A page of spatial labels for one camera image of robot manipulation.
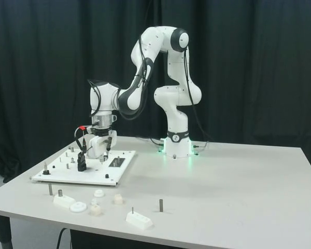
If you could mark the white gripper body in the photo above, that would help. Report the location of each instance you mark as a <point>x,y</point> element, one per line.
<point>96,147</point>

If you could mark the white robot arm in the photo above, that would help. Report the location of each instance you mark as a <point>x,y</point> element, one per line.
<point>176,111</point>

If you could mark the thin black rod, red tag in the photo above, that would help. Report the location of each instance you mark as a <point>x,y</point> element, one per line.
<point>84,146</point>

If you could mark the black D-SUB plug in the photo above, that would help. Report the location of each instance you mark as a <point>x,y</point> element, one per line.
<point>81,163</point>

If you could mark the metal BNC plug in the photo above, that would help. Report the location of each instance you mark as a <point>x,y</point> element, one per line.
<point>72,159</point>

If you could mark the white task board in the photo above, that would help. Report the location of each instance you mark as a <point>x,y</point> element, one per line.
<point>67,176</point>

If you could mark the white medium gear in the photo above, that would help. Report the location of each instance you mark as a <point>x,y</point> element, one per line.
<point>99,194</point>

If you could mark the white small gear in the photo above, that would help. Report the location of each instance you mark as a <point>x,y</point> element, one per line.
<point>94,201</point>

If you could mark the black silver-tipped plug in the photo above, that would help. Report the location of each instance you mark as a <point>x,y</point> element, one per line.
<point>45,171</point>

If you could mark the cream round-topped plug holder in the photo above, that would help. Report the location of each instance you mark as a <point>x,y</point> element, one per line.
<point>118,199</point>

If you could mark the thick metal round peg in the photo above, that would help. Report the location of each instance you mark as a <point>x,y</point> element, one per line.
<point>59,193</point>

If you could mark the white large gear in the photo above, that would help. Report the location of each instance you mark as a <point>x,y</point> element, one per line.
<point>78,207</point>

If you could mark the white peg holder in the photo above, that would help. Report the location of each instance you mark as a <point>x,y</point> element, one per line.
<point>64,201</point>

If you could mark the cream square plug holder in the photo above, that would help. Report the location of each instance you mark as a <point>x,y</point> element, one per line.
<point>96,210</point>

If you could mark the white holder with holes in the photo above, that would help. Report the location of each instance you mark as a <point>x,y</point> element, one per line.
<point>139,221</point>

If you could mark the dark metal square peg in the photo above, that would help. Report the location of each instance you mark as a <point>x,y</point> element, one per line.
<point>161,205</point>

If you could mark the black under-table cabinet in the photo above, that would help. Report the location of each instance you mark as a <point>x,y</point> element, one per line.
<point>93,242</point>

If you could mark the black curtain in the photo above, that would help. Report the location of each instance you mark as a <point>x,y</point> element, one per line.
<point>41,52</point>

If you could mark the dark table leg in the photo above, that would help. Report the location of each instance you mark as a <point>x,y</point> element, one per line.
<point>1,233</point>

